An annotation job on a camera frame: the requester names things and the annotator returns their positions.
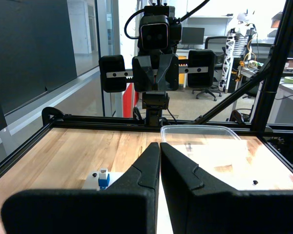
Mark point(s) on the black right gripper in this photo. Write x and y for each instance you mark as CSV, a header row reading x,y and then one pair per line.
x,y
112,75

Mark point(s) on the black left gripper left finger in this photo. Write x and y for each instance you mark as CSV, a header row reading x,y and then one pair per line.
x,y
88,212

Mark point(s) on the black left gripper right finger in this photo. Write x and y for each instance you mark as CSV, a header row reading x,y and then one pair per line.
x,y
234,214

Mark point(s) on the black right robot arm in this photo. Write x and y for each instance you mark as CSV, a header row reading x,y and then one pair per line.
x,y
156,107

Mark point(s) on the small blue white connector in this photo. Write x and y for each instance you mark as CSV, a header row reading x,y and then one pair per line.
x,y
103,181

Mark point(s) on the clear plastic container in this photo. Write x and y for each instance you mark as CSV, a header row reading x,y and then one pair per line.
x,y
200,136

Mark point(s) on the white plastic board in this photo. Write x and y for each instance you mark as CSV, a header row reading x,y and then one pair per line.
x,y
90,182

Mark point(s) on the red panel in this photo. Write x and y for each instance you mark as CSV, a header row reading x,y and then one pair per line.
x,y
128,97

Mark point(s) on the black computer monitor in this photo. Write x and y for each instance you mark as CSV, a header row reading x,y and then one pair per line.
x,y
193,35

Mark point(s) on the black office chair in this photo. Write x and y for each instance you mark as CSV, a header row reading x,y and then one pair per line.
x,y
210,91

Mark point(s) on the white lattice robot structure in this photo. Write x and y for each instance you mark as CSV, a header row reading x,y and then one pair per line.
x,y
230,56

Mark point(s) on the white office desk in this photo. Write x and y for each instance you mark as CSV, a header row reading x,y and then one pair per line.
x,y
285,97

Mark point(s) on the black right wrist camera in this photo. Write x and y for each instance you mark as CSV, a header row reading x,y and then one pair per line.
x,y
154,34

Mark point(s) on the black aluminium frame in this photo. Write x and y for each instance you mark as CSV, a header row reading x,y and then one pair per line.
x,y
92,120

